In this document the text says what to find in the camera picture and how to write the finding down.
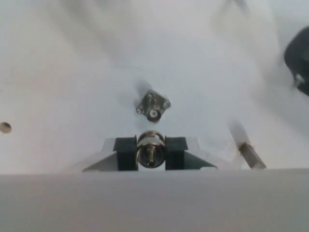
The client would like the metal BNC plug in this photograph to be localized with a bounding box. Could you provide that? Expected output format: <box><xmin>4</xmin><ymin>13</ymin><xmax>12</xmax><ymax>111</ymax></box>
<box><xmin>135</xmin><ymin>130</ymin><xmax>167</xmax><ymax>169</ymax></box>

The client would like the metal square peg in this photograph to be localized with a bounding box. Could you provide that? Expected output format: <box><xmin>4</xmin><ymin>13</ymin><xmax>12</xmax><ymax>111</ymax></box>
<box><xmin>237</xmin><ymin>141</ymin><xmax>267</xmax><ymax>170</ymax></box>

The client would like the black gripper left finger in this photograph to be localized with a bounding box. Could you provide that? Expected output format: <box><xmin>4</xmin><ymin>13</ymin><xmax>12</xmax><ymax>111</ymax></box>
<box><xmin>82</xmin><ymin>136</ymin><xmax>140</xmax><ymax>173</ymax></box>

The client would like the white task board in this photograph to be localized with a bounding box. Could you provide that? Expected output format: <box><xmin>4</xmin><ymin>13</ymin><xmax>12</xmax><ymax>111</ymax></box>
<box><xmin>0</xmin><ymin>0</ymin><xmax>309</xmax><ymax>175</ymax></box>

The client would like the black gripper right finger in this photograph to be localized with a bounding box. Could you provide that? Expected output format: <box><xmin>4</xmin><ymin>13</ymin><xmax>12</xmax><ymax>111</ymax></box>
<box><xmin>164</xmin><ymin>136</ymin><xmax>219</xmax><ymax>172</ymax></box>

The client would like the black plug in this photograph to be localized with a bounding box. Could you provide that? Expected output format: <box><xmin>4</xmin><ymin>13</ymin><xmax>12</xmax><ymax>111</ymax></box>
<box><xmin>283</xmin><ymin>25</ymin><xmax>309</xmax><ymax>97</ymax></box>

